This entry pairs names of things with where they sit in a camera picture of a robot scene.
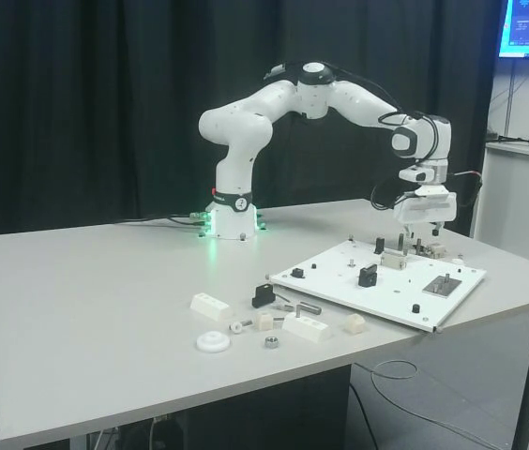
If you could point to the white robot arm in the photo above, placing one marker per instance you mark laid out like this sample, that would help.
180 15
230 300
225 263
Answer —
246 131

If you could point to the metal hex nut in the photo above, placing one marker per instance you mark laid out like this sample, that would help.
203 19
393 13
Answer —
271 342

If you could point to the white mounting plate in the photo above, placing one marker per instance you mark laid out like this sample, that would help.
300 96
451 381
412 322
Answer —
431 190

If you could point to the white peg holder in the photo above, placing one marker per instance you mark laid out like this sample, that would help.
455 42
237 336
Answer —
210 307
309 328

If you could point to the thin metal pin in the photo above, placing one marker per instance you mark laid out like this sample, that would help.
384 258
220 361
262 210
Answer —
284 297

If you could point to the black D-SUB plug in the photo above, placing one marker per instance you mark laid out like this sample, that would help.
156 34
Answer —
367 276

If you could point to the metal round peg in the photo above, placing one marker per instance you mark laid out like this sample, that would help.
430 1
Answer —
310 309

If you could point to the white cabinet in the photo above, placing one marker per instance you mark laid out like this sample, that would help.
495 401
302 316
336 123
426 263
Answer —
518 201

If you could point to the white large gear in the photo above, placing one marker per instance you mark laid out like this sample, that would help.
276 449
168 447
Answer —
212 342

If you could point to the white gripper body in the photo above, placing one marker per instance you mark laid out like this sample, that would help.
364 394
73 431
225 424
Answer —
426 208

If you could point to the black curtain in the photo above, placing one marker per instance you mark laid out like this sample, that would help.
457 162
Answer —
81 94

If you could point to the small metal plug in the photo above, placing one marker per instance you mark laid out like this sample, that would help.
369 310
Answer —
282 307

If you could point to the black box under table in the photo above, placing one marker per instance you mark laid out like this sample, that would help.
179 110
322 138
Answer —
246 412

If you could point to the cream plastic block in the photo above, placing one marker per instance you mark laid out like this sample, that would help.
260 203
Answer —
354 324
264 323

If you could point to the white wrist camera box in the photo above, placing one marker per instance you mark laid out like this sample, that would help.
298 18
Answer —
412 175

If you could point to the black plug block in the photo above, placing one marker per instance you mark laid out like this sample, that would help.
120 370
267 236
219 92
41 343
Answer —
263 295

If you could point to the metal bolt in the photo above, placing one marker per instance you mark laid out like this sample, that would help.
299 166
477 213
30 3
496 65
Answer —
246 323

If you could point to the white task board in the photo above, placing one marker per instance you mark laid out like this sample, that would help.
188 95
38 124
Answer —
386 295

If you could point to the grey multi-pin connector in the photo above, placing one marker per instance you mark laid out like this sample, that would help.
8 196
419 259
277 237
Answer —
435 251
393 261

